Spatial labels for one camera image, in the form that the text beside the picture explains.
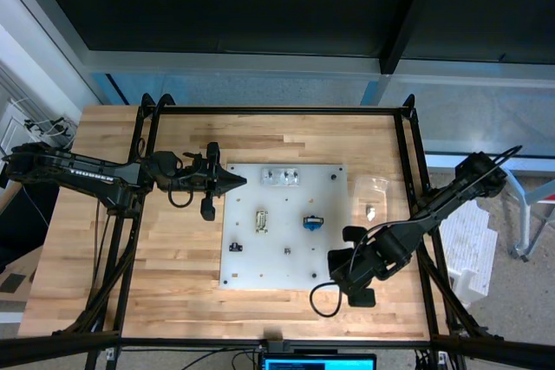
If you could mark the small white connector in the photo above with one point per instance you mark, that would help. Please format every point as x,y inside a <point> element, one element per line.
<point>370,212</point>

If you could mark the blue-edged screen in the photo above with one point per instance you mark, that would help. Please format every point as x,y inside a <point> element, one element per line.
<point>316,363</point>

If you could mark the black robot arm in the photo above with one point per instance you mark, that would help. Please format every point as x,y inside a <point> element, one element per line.
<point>433,209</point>
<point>86,173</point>

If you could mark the black clamp bracket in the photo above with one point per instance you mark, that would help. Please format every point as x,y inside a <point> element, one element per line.
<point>235,247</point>

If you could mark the power strip with plugs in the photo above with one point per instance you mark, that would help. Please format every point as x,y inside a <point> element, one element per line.
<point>47,127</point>

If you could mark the cardboard box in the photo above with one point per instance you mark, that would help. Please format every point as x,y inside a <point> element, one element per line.
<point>26,259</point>

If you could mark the black aluminium frame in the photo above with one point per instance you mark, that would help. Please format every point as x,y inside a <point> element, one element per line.
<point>277,111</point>

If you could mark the blue and black connector housing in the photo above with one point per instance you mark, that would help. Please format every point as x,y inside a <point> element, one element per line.
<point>312,222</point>

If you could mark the clear plastic tub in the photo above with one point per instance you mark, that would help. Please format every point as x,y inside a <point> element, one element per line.
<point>368,188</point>

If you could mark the white styrofoam block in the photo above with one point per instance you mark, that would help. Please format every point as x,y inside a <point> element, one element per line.
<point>472,248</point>

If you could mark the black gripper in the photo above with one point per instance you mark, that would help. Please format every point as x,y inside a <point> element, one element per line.
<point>206,177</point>
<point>362,266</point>

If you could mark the beige multi-pin connector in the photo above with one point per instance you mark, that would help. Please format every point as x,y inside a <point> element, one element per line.
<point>261,221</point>

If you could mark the aluminium plate with posts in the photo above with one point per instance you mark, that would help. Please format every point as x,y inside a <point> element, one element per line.
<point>280,176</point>

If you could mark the black wall post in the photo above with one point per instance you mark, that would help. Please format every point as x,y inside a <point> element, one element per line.
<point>403,19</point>

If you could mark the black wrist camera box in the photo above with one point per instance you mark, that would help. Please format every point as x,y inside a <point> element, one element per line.
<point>340,264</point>

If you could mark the white desk with metal legs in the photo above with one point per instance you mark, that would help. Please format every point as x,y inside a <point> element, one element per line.
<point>524,231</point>

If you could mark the white taskboard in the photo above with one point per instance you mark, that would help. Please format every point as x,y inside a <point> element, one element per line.
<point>277,266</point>

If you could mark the black table-level camera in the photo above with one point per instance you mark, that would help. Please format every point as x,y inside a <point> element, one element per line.
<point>274,345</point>

